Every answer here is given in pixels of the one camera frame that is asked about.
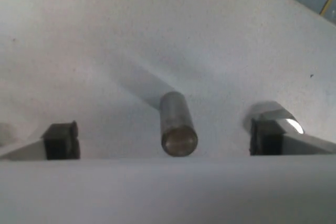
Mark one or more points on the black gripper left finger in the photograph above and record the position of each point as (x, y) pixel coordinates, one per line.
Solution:
(61, 142)

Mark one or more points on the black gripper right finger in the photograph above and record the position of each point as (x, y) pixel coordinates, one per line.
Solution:
(266, 140)

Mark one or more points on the metal square peg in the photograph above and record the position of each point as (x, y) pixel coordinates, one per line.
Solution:
(265, 110)

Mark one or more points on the white task board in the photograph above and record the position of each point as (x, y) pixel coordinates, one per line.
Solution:
(131, 37)

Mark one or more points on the metal round peg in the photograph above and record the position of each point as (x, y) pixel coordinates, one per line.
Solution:
(176, 124)

